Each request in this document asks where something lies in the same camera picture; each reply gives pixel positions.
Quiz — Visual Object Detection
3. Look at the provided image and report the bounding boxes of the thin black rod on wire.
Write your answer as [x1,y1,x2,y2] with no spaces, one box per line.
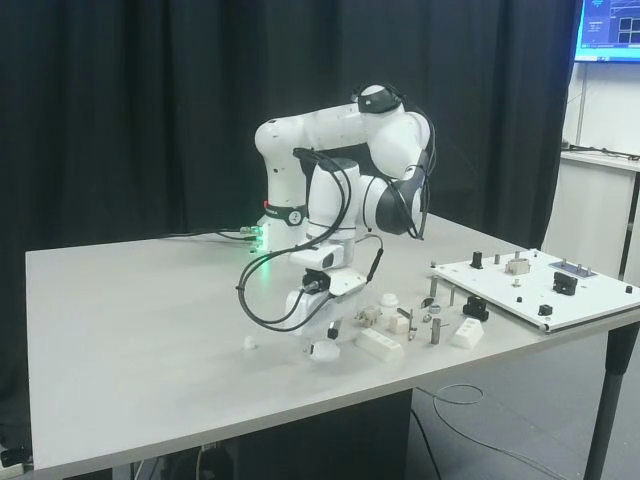
[367,234,385,284]

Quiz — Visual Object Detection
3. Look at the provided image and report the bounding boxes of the black floor cable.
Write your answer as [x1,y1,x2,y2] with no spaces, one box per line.
[411,399,437,480]

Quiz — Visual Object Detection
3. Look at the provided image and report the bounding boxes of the grey floor cable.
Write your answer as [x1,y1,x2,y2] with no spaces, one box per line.
[432,383,591,480]

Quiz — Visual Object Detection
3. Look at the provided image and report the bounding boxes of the white large gear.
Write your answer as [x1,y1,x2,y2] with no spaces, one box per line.
[307,340,341,363]

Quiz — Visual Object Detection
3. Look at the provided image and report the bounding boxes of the blue monitor screen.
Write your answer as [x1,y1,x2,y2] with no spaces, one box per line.
[573,0,640,64]

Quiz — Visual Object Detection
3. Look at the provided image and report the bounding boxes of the black curtain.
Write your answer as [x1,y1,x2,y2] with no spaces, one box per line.
[0,0,577,454]

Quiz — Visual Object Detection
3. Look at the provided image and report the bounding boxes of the black plug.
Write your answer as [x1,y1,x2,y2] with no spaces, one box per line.
[462,295,489,318]

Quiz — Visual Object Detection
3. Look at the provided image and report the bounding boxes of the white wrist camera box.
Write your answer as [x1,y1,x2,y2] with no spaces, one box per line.
[289,243,357,270]

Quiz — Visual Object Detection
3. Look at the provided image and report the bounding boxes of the black looping arm cable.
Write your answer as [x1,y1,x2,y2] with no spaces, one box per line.
[234,147,361,329]

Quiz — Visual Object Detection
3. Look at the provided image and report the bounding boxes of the black base cables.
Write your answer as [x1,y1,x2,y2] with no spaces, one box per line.
[164,227,261,242]

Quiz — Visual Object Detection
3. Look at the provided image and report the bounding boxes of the white cabinet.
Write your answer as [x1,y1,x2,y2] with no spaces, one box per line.
[555,148,640,281]

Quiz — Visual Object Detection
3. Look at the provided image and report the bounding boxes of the white task board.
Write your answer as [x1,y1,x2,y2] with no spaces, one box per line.
[429,247,640,335]

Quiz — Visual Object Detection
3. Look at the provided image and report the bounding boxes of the long white peg holder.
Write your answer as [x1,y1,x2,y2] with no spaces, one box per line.
[355,327,406,362]

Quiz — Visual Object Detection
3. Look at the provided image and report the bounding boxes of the white wedge peg holder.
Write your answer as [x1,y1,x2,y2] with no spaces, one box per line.
[449,319,485,349]

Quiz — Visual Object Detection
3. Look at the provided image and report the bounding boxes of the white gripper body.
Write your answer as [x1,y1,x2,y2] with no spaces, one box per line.
[283,288,366,335]

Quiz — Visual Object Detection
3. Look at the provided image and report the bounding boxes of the metal D-SUB plug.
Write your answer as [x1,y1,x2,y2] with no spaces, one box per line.
[353,307,384,328]

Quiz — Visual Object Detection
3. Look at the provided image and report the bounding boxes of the black table leg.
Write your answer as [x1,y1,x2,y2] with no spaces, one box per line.
[583,327,629,480]

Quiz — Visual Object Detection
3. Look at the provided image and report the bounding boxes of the white block holder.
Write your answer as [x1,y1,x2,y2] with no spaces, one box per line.
[387,309,412,335]

